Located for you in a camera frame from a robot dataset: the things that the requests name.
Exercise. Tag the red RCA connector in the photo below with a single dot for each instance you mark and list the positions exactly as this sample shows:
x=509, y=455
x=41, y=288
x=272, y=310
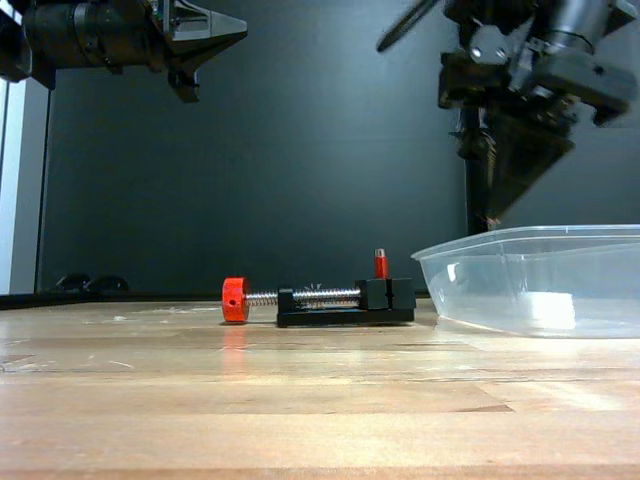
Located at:
x=381, y=265

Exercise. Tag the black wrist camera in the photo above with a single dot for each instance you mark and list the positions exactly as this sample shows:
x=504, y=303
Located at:
x=475, y=80

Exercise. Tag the black aluminium frame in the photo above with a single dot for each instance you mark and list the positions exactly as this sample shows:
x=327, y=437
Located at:
x=150, y=298

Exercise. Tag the clear plastic tub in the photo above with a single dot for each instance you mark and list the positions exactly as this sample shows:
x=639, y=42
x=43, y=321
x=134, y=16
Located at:
x=500, y=300

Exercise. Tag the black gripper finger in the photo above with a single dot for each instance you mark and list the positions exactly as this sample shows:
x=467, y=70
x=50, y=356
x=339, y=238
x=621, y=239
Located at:
x=525, y=160
x=215, y=35

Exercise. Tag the grey metal partition frame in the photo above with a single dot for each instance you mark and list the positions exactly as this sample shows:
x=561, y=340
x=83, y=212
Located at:
x=17, y=200

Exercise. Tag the black room post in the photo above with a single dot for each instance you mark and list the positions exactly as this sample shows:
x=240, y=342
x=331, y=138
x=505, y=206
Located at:
x=474, y=200

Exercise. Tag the black clamp with red knob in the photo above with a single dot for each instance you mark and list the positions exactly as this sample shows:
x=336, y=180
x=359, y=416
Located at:
x=400, y=297

